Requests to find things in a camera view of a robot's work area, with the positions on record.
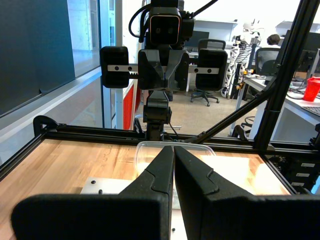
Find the dark keyboard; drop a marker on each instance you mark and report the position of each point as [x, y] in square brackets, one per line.
[312, 110]

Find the black metal frame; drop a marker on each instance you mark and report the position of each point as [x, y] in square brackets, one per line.
[100, 131]

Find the person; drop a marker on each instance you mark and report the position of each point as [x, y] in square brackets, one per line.
[273, 40]

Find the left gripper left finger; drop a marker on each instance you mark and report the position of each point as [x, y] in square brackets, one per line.
[150, 187]

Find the black office chair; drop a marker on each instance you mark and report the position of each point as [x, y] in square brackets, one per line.
[205, 96]
[266, 62]

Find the white lattice robot figure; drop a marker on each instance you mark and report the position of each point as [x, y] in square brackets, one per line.
[241, 55]

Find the red plastic cup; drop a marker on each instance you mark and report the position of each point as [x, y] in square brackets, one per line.
[312, 90]

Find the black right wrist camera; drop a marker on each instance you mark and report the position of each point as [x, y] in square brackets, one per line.
[165, 27]

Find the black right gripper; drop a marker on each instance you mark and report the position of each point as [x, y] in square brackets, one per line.
[113, 57]

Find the clear plastic tub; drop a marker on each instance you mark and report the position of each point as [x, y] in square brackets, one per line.
[142, 150]

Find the white desk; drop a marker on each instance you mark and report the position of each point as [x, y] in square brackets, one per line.
[295, 120]

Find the red partition panel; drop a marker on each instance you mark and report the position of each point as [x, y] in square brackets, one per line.
[128, 105]

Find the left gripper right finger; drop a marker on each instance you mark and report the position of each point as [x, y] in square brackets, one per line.
[195, 187]

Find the black monitor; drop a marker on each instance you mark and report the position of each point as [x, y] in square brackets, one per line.
[315, 50]
[200, 37]

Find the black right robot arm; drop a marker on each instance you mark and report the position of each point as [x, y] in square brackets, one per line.
[157, 112]

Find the white task board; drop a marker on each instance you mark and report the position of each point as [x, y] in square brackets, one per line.
[176, 225]

